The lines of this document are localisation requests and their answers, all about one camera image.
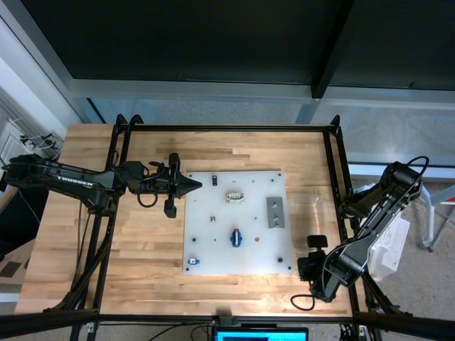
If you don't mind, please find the grey metal chair frame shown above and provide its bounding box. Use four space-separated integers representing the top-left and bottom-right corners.
414 179 455 254

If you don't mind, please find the blue rounded connector mount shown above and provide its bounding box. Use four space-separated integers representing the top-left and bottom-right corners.
229 229 245 249

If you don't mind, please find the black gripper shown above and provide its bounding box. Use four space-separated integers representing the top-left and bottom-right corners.
297 234 338 304
141 152 204 219

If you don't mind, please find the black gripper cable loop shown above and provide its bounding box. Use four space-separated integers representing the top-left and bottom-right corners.
290 293 318 312

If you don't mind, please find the small black table camera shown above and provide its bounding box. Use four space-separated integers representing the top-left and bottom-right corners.
215 307 235 326

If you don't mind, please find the white plastic board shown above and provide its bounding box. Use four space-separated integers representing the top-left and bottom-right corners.
181 170 297 276

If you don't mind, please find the laptop screen with blue edge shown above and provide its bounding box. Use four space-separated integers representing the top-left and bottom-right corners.
212 327 310 341

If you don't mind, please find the black and white cable bundle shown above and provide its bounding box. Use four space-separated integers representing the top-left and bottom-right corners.
19 132 60 153

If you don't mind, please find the black arm cable arch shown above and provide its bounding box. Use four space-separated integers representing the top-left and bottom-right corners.
406 155 432 185

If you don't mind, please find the clear plastic tub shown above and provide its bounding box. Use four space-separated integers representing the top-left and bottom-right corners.
291 193 338 251

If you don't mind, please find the black metal frame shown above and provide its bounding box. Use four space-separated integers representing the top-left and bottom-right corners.
0 113 455 341

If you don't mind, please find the white moulded packaging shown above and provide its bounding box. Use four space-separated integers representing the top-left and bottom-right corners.
355 183 411 283

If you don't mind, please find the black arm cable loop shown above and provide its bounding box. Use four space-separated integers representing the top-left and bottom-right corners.
136 189 159 209

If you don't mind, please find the grey metal block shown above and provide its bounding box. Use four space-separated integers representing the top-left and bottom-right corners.
265 195 288 230

